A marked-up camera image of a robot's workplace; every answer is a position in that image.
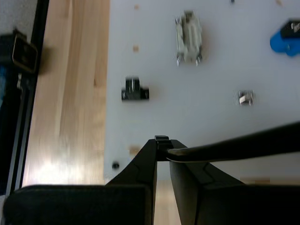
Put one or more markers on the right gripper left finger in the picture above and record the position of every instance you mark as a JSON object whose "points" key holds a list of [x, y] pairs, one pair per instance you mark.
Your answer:
{"points": [[105, 206]]}

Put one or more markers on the silver black cylindrical plug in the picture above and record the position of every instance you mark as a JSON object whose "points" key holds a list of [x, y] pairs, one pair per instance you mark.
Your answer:
{"points": [[290, 29]]}

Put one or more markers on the black USB hub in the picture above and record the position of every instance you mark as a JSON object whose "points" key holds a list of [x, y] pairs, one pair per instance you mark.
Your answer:
{"points": [[134, 92]]}

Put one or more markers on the blue plastic clamp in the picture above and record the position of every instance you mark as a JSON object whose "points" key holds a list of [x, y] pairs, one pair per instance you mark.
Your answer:
{"points": [[279, 44]]}

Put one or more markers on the beige connector housing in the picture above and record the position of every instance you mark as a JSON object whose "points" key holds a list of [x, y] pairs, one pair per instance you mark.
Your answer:
{"points": [[188, 39]]}

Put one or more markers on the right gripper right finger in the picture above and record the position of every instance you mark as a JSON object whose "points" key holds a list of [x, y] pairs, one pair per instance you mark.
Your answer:
{"points": [[222, 204]]}

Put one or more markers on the black board screw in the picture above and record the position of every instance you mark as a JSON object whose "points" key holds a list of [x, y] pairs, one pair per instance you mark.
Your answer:
{"points": [[115, 164]]}

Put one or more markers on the white plastic board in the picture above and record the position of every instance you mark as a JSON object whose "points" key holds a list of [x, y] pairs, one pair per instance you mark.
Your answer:
{"points": [[199, 117]]}

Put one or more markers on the small metal clip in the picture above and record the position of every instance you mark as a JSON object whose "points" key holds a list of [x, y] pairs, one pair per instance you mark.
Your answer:
{"points": [[245, 98]]}

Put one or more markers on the black metal frame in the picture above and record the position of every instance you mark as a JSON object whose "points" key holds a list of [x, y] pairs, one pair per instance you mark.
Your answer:
{"points": [[28, 98]]}

